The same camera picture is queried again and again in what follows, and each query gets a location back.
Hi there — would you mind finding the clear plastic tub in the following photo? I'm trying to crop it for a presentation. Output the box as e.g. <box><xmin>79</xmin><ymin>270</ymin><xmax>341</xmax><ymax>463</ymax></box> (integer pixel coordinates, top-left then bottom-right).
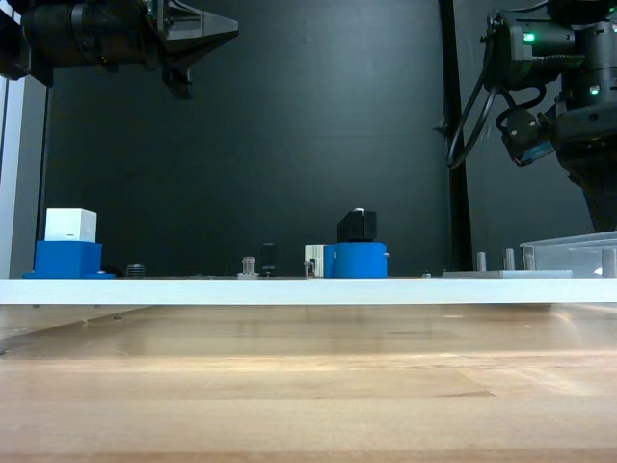
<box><xmin>519</xmin><ymin>230</ymin><xmax>617</xmax><ymax>280</ymax></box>

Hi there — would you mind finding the black vertical post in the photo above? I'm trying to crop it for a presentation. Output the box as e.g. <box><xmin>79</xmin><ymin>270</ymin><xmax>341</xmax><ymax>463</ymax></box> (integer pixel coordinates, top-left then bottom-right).
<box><xmin>432</xmin><ymin>0</ymin><xmax>474</xmax><ymax>272</ymax></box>

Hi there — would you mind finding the black clamp block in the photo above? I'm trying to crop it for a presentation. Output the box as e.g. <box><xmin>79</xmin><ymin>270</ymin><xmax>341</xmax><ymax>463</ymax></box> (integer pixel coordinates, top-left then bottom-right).
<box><xmin>335</xmin><ymin>206</ymin><xmax>378</xmax><ymax>242</ymax></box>

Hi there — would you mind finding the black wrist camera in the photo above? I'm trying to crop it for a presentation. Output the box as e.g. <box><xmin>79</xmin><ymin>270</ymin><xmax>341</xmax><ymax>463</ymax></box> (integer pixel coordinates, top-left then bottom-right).
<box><xmin>496</xmin><ymin>108</ymin><xmax>556</xmax><ymax>168</ymax></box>

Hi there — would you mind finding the blue round holder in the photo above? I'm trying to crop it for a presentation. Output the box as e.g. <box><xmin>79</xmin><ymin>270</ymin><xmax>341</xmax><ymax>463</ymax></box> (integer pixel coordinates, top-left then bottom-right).
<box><xmin>323</xmin><ymin>240</ymin><xmax>390</xmax><ymax>280</ymax></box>

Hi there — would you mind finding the blue square holder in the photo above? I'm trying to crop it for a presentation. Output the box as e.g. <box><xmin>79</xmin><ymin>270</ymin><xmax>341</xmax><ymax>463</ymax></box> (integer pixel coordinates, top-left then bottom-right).
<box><xmin>21</xmin><ymin>240</ymin><xmax>117</xmax><ymax>280</ymax></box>

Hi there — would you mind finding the white taskboard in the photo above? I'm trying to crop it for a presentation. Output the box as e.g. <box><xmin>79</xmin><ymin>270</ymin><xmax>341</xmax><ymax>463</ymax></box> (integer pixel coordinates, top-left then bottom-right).
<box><xmin>0</xmin><ymin>275</ymin><xmax>617</xmax><ymax>307</ymax></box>

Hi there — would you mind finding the grey peg plate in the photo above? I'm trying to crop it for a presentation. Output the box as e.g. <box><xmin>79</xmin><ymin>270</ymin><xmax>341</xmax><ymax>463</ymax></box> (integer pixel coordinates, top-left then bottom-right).
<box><xmin>442</xmin><ymin>269</ymin><xmax>575</xmax><ymax>280</ymax></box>

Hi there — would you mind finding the white connector housing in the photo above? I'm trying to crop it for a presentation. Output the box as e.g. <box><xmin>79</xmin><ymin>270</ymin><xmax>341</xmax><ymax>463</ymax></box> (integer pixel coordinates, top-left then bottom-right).
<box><xmin>304</xmin><ymin>244</ymin><xmax>334</xmax><ymax>279</ymax></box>

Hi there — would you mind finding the white cube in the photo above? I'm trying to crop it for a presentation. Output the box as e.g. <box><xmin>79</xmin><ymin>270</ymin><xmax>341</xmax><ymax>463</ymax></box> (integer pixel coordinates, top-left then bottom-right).
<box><xmin>44</xmin><ymin>207</ymin><xmax>99</xmax><ymax>243</ymax></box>

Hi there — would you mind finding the grey partition frame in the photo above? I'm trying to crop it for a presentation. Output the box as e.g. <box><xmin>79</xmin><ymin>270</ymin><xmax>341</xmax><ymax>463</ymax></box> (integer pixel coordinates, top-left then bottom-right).
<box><xmin>0</xmin><ymin>74</ymin><xmax>49</xmax><ymax>280</ymax></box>

